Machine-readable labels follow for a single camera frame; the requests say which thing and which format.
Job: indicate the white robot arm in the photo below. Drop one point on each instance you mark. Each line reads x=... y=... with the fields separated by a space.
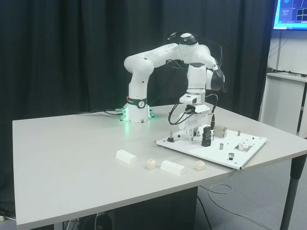
x=139 y=79

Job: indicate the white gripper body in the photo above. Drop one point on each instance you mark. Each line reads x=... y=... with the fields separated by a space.
x=190 y=122

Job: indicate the white large gear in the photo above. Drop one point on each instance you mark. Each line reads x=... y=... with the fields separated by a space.
x=250 y=143

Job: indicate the black curtain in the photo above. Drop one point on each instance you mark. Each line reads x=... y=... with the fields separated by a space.
x=60 y=48

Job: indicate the white cabinet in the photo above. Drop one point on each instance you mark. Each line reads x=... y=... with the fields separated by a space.
x=283 y=103

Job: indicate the metal and black waterproof plug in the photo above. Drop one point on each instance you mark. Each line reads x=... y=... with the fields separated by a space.
x=230 y=156

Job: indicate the small white plug holder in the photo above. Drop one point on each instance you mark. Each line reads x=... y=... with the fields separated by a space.
x=200 y=165
x=151 y=164

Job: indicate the long white peg holder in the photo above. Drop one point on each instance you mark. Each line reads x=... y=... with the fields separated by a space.
x=173 y=167
x=126 y=157

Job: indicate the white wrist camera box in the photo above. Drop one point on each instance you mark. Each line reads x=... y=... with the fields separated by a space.
x=190 y=99

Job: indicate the white task board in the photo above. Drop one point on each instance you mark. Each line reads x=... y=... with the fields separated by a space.
x=211 y=153

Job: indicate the black D-SUB plug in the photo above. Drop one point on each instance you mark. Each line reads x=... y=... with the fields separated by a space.
x=206 y=137

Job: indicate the blue screen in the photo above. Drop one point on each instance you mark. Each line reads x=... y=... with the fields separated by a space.
x=291 y=14

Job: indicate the white power strip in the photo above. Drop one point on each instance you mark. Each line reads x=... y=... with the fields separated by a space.
x=2 y=218

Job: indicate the black table leg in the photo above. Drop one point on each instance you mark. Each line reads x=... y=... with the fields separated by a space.
x=293 y=187

